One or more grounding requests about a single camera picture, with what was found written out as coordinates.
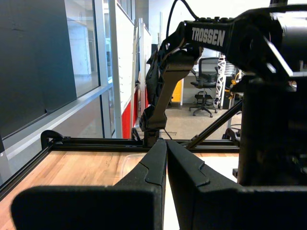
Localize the white partition wall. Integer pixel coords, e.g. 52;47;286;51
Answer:
109;0;153;139

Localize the white lattice stand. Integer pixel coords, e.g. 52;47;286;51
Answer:
214;55;235;108

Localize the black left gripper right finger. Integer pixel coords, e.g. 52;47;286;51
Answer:
167;140;307;230

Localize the clear plastic tub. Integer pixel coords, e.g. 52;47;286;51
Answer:
120;154;146;179

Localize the red partition panel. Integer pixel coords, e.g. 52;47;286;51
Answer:
132;87;140;122
121;100;132;139

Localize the yellow cabinet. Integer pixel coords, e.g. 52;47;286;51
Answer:
171;80;184;104

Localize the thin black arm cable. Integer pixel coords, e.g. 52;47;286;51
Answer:
166;0;200;43

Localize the black office chair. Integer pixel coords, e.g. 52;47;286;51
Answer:
189;57;220;118

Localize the black metal frame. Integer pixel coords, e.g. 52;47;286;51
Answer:
0;100;243;201

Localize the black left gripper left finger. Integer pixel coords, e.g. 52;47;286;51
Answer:
11;138;167;230

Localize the grey window frame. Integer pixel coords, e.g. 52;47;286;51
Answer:
0;0;123;183

